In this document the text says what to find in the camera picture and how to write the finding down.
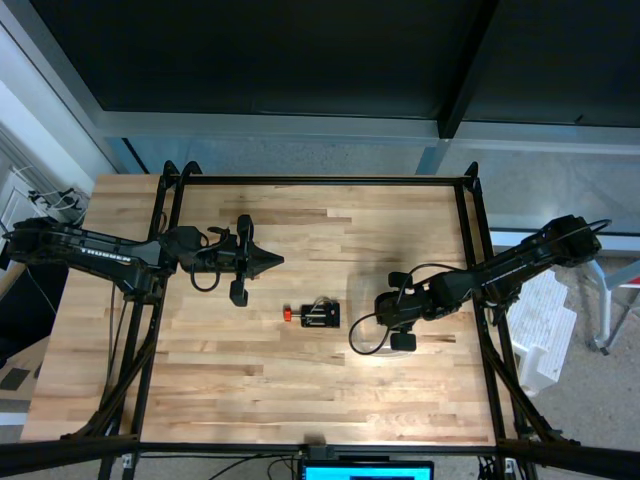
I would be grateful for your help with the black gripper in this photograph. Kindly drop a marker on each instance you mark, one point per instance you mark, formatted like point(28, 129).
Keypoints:
point(225, 260)
point(417, 307)

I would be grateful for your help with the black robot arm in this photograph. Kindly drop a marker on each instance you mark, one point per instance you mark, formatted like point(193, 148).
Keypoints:
point(100, 255)
point(505, 270)

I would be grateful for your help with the clear plastic tub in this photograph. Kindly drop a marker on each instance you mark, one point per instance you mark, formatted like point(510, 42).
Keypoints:
point(360, 295)

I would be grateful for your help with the black vise with red knob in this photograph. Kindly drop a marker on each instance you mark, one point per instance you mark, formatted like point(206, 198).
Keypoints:
point(320, 320)

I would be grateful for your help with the white foam packing block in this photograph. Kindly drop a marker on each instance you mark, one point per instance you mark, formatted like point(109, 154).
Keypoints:
point(540, 320)

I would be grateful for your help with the blue laptop screen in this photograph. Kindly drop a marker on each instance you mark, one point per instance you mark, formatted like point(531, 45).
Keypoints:
point(365, 472)

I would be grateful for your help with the cardboard box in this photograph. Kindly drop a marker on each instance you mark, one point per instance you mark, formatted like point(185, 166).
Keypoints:
point(20, 357)

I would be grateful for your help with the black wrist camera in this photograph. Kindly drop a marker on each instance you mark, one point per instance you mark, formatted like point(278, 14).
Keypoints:
point(387, 310)

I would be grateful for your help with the black metal frame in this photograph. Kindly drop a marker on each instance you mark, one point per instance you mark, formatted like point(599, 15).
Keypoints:
point(400, 447)

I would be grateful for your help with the black table-level camera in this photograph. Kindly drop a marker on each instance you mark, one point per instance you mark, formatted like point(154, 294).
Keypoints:
point(320, 452)

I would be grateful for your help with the grey metal chair frame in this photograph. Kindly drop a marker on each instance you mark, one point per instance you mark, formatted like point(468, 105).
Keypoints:
point(605, 310)

